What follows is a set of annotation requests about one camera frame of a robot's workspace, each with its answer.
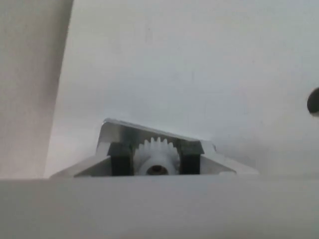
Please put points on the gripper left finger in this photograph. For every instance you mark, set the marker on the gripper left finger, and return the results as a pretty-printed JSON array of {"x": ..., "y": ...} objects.
[{"x": 120, "y": 161}]

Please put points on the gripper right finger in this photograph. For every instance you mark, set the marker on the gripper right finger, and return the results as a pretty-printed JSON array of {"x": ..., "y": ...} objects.
[{"x": 190, "y": 161}]

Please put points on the white small gear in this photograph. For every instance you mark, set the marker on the white small gear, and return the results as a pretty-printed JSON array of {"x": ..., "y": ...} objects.
[{"x": 159, "y": 159}]

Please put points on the white task board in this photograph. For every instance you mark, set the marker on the white task board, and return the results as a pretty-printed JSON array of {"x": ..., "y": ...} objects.
[{"x": 174, "y": 62}]

